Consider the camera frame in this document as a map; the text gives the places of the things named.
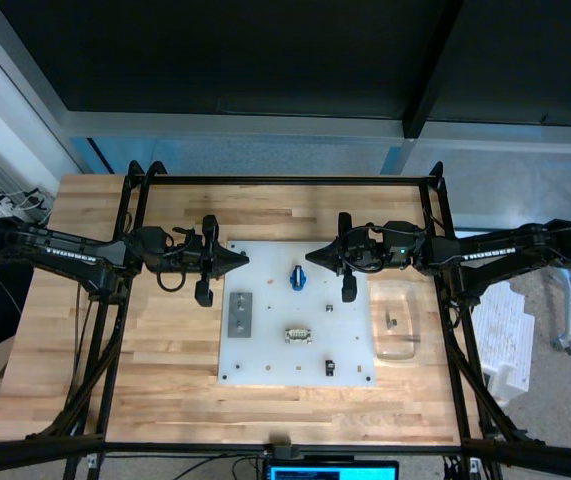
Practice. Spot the white foam block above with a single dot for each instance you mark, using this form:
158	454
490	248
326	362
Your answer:
505	340

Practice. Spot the small black camera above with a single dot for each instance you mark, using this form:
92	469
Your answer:
285	451

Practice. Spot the short metal bar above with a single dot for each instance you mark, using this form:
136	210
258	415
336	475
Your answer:
391	322

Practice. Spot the black connector housing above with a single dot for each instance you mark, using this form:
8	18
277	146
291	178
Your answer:
330	367

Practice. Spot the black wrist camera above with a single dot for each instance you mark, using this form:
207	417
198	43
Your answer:
194	242
369	250

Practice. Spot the white taskboard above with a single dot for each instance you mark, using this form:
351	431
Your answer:
305	310

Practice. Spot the blue laptop screen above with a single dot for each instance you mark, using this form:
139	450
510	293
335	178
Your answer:
330	472

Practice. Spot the black aluminium frame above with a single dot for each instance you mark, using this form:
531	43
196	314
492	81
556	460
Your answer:
265	181

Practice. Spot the blue round connector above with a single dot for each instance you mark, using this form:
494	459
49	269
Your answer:
297	284

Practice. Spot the clear plastic tub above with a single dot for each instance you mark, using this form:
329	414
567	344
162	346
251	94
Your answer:
400	352

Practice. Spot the grey metal plate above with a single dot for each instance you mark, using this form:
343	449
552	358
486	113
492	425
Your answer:
231	320

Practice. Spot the beige multi-pin connector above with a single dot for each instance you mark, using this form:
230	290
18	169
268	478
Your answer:
299	335

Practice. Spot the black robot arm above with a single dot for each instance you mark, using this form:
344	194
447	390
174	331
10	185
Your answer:
65	252
490	254

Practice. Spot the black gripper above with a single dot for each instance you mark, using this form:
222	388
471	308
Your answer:
209	227
348	290

